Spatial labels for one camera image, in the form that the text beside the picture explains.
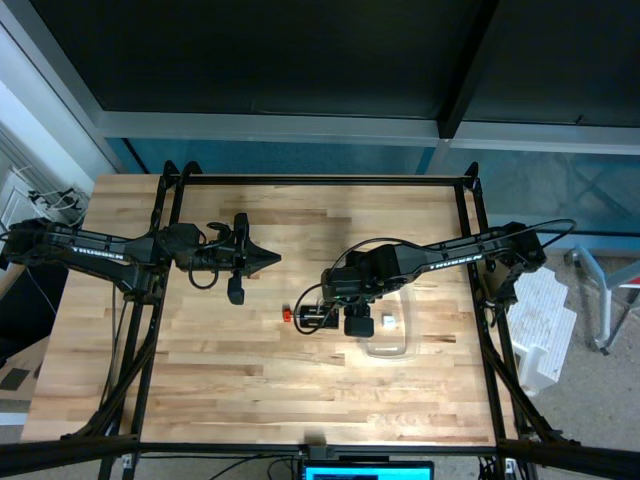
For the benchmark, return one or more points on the black vise fixture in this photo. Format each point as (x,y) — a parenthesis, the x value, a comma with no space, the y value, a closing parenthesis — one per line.
(312,325)

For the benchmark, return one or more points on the grey metal stand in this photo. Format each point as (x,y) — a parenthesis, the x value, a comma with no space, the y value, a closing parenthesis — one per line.
(602,300)

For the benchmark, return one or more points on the clear plastic tub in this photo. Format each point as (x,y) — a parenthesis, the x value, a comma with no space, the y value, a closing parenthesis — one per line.
(407,345)

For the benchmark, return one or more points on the red vise knob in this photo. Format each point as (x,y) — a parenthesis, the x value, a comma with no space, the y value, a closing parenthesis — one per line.
(287,315)

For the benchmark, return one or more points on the black metal table frame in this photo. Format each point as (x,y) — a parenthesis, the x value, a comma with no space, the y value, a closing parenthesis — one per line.
(75,447)

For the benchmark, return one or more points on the blue laptop screen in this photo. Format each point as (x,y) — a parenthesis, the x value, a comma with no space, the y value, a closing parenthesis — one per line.
(365,472)

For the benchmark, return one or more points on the black table-level camera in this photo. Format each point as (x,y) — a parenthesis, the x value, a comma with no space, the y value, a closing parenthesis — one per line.
(320,451)

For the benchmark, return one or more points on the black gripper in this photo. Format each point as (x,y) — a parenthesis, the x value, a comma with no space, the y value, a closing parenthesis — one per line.
(240,260)
(357,325)

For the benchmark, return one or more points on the white foam packing block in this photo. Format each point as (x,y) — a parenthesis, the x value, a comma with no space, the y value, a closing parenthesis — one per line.
(542,325)

